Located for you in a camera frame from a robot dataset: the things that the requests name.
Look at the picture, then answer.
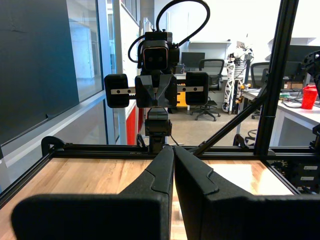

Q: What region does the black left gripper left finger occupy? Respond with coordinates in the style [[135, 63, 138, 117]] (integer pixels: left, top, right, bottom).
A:
[[11, 145, 175, 240]]

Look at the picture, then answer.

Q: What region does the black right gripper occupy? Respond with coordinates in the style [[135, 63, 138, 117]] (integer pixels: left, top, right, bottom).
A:
[[104, 69, 210, 109]]

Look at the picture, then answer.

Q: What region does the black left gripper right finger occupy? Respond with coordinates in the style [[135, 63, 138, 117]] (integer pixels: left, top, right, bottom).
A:
[[174, 146, 320, 240]]

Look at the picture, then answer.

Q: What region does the yellow cabinet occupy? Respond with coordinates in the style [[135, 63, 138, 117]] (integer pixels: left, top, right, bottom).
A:
[[176, 91, 188, 108]]

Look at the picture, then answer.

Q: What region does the red panel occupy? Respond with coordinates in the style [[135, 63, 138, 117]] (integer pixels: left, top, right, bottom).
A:
[[126, 104, 145, 146]]

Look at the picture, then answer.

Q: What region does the black computer monitor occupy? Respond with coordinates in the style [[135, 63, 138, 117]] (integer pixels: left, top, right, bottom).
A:
[[181, 52, 206, 68], [284, 44, 320, 83]]

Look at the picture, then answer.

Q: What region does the black mesh office chair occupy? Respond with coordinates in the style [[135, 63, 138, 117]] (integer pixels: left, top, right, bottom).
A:
[[249, 62, 270, 120], [191, 59, 225, 122]]

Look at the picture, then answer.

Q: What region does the white lattice tower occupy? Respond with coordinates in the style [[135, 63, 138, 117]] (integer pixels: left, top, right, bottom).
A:
[[223, 52, 247, 113]]

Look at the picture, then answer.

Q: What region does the white office desk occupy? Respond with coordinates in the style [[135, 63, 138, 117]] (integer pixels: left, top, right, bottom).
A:
[[239, 89, 320, 148]]

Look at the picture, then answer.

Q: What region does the red plastic cup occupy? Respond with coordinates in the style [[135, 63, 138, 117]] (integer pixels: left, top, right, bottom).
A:
[[301, 84, 319, 110]]

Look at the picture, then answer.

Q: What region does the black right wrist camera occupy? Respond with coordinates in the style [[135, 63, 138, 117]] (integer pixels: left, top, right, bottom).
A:
[[142, 39, 169, 71]]

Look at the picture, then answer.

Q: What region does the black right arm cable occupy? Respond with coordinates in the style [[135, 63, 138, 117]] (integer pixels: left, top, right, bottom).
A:
[[128, 0, 211, 63]]

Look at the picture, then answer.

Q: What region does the black aluminium frame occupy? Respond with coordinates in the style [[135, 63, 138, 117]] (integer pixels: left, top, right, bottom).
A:
[[0, 0, 320, 208]]

